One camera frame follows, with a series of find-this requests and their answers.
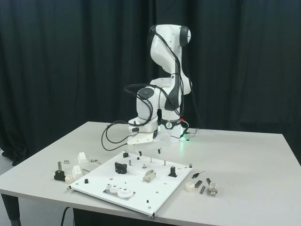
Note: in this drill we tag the beige metal plug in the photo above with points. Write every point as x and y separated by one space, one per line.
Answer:
213 189

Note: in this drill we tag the dark metal square peg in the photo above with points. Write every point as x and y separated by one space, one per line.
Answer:
197 184

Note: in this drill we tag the black curtain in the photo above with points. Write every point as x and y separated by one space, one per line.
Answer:
70 58

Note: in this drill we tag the thick metal round peg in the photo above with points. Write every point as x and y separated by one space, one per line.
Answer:
60 165

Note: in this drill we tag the long white peg holder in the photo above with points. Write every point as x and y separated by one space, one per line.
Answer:
81 157

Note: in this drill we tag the black USB plug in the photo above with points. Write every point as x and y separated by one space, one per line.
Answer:
194 175

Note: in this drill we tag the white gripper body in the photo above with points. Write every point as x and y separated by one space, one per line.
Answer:
141 139

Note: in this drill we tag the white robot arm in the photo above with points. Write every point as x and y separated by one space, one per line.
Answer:
164 58

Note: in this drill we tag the small white cube holder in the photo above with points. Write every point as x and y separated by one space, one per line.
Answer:
69 179

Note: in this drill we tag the white holder with holes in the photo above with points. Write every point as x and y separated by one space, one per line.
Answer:
76 170

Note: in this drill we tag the white large gear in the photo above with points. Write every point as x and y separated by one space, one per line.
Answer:
124 192

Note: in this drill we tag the white medium gear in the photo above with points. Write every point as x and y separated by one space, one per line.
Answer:
114 189

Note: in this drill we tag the black box under table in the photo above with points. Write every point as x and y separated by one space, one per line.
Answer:
117 217

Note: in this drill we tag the metal nut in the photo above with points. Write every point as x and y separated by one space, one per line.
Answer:
66 161

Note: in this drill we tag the white task board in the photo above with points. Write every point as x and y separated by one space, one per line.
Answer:
131 186

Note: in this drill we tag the black D-SUB plug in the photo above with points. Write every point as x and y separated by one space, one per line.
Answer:
59 175

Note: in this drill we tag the small metal plug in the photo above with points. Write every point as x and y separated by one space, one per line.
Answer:
94 161

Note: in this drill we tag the dark table leg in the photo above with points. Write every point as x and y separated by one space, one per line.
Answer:
10 209

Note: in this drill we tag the white small gear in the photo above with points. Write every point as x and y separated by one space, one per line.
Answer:
107 188

